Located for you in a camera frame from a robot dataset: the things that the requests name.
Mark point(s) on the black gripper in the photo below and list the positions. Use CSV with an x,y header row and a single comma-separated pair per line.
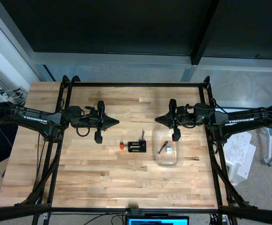
x,y
175,119
100,122

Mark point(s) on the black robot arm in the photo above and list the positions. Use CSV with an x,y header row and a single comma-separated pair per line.
x,y
238,120
32,118

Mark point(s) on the clear plastic container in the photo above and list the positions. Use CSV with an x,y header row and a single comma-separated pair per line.
x,y
167,161

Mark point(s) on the small white block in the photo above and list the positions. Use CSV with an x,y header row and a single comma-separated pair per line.
x,y
169,149

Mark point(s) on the black vise with orange knob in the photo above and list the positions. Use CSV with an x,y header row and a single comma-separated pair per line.
x,y
137,146

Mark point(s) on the white step stool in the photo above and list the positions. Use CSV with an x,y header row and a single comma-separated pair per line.
x,y
240,154

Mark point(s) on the laptop with blue screen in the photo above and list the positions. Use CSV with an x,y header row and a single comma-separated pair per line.
x,y
158,221

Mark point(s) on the black metal frame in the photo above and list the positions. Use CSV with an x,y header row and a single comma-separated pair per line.
x,y
173,209

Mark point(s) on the black table-level camera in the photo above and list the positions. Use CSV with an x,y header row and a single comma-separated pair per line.
x,y
135,211

